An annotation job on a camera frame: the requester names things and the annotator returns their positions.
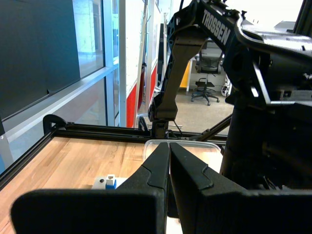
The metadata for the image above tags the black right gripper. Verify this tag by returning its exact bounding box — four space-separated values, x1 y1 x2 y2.
219 48 312 190

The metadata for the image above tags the black aluminium frame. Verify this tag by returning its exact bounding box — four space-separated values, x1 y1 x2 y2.
0 114 232 191

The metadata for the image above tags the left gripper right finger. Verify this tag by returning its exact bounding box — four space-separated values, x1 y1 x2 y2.
170 142 312 234

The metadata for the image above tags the yellow drawer cabinet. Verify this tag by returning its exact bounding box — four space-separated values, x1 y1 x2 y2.
180 60 191 92

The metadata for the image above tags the black office chair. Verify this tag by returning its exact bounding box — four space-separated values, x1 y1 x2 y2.
191 40 224 106

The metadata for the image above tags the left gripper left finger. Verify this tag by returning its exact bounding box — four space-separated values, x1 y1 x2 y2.
10 142 171 234

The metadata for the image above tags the small blue white plug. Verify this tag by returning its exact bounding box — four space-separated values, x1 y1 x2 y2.
105 174 117 190

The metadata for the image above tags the clear plastic tub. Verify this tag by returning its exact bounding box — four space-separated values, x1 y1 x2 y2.
143 139 222 169

